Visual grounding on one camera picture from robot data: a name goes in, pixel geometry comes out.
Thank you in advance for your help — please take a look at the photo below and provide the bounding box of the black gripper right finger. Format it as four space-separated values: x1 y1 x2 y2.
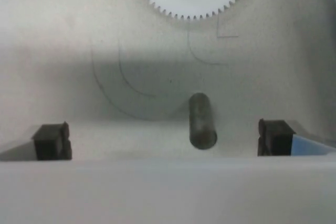
257 118 336 157

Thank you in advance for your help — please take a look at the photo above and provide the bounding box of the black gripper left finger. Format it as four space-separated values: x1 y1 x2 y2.
0 121 73 162

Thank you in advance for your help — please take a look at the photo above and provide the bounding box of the metal round peg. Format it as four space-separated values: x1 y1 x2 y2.
188 92 218 151

